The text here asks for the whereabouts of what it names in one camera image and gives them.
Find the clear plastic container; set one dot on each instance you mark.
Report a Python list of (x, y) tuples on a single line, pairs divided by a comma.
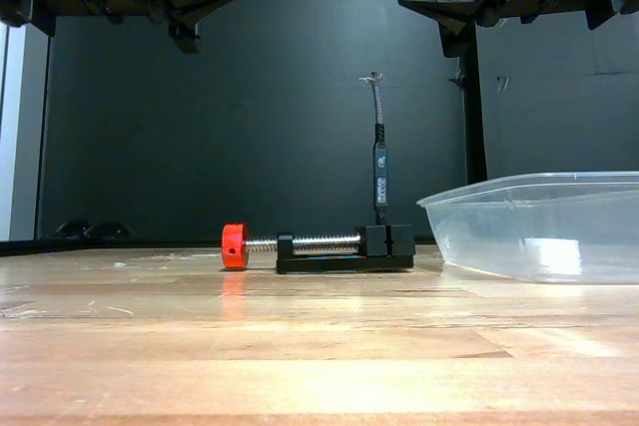
[(499, 246)]

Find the black clamp with red knob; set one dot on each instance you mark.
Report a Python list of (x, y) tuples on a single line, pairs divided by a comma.
[(389, 246)]

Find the black aluminium frame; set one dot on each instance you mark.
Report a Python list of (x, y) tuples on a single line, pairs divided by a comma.
[(107, 232)]

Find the black vertical column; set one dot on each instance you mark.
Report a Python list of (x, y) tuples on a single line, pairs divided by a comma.
[(476, 122)]

